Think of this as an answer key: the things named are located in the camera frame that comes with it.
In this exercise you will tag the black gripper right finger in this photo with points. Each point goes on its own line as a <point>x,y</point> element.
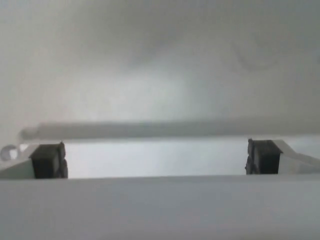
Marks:
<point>265,157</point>

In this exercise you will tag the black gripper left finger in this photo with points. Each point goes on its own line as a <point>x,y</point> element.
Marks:
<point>47,162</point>

